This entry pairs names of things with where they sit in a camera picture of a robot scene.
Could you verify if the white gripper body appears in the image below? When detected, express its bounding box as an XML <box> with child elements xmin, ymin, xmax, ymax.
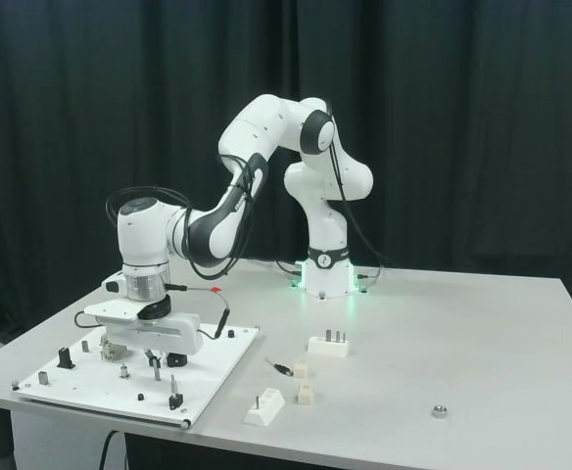
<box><xmin>100</xmin><ymin>315</ymin><xmax>204</xmax><ymax>356</ymax></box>

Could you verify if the white task board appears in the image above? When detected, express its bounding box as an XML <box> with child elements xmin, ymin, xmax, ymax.
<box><xmin>11</xmin><ymin>312</ymin><xmax>262</xmax><ymax>432</ymax></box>

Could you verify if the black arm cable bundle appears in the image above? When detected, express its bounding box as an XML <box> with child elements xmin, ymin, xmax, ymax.
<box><xmin>105</xmin><ymin>100</ymin><xmax>383</xmax><ymax>281</ymax></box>

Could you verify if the white flat mounting plate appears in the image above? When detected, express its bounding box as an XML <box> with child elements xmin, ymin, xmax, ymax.
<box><xmin>83</xmin><ymin>300</ymin><xmax>144</xmax><ymax>322</ymax></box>

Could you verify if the white square peg holder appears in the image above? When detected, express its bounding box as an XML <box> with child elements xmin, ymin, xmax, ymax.
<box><xmin>243</xmin><ymin>389</ymin><xmax>286</xmax><ymax>428</ymax></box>

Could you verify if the black plug with short cable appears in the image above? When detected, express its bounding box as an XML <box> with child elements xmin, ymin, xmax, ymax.
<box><xmin>264</xmin><ymin>357</ymin><xmax>295</xmax><ymax>378</ymax></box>

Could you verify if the white round peg holder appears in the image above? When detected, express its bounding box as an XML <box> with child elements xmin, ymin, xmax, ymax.
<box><xmin>307</xmin><ymin>335</ymin><xmax>352</xmax><ymax>359</ymax></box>

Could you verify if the thick black power cable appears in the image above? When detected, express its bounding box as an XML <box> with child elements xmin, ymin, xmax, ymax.
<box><xmin>99</xmin><ymin>429</ymin><xmax>126</xmax><ymax>470</ymax></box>

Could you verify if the beige connector plug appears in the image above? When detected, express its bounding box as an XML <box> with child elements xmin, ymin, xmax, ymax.
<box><xmin>99</xmin><ymin>337</ymin><xmax>131</xmax><ymax>362</ymax></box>

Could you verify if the black curtain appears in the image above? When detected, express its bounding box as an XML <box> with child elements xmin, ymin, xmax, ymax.
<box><xmin>0</xmin><ymin>0</ymin><xmax>572</xmax><ymax>334</ymax></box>

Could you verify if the thin black rod on wire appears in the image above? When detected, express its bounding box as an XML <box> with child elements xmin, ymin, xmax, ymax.
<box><xmin>166</xmin><ymin>283</ymin><xmax>231</xmax><ymax>340</ymax></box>

